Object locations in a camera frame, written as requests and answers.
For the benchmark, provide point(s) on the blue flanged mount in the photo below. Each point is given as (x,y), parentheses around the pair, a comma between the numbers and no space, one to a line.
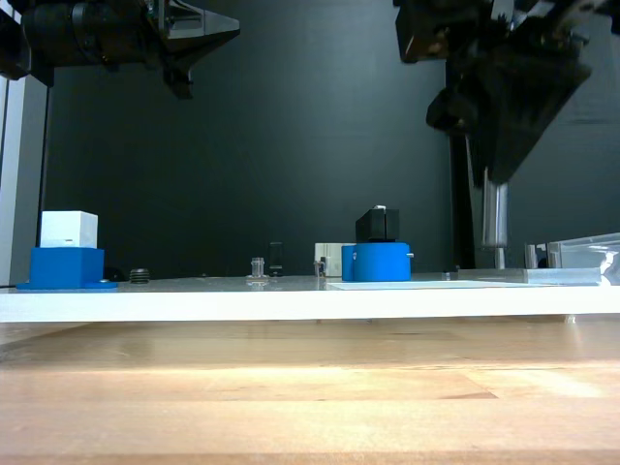
(68,266)

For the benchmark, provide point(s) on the white board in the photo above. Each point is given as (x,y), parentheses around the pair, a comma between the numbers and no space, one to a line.
(194,305)

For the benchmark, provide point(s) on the aluminium holder block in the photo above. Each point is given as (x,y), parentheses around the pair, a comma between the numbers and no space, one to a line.
(562,277)

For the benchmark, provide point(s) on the blue round socket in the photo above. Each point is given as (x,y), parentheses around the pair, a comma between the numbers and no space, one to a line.
(378,264)

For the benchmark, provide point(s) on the black knurled screw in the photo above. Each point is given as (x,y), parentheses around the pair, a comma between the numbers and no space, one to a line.
(140,275)

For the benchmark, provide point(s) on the clear plastic tub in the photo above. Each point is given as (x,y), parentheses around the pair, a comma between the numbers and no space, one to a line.
(591,252)

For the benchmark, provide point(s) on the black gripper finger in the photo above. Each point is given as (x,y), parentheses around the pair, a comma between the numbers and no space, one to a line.
(445,110)
(181,72)
(533,97)
(198,24)

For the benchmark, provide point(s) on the white block connector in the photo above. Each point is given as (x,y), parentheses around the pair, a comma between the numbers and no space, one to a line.
(68,230)

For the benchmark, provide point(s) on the small clear clamp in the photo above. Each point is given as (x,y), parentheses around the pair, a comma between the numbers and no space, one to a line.
(257,271)

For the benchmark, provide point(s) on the black plug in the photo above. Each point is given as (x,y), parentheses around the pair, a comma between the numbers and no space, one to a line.
(378,225)

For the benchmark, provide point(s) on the grey multi-pin connector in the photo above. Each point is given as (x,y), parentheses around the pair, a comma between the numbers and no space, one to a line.
(331,257)

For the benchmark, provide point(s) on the small metal standoff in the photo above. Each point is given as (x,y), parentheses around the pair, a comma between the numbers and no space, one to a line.
(319,273)

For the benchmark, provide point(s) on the silver metal cylinder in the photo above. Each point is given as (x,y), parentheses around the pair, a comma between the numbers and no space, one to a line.
(495,213)

